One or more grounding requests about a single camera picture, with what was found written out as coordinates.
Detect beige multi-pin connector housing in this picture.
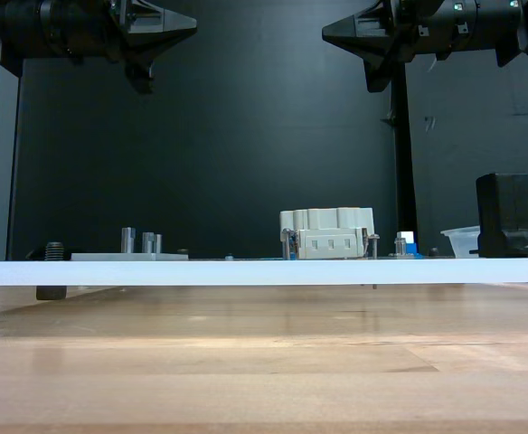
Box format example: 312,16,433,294
278,206,382,261

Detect black USB socket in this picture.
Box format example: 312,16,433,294
468,172,528,258

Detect blue and white connector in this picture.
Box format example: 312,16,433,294
396,231,422,260

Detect grey metal plate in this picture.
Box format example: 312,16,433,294
71,251,189,262

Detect black threaded bolt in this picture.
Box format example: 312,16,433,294
36,241,68,301

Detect clear plastic tub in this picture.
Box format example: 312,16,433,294
439,216,528,259

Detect white task board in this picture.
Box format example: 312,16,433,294
0,259,528,288

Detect black wall post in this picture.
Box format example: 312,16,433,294
381,61,419,257

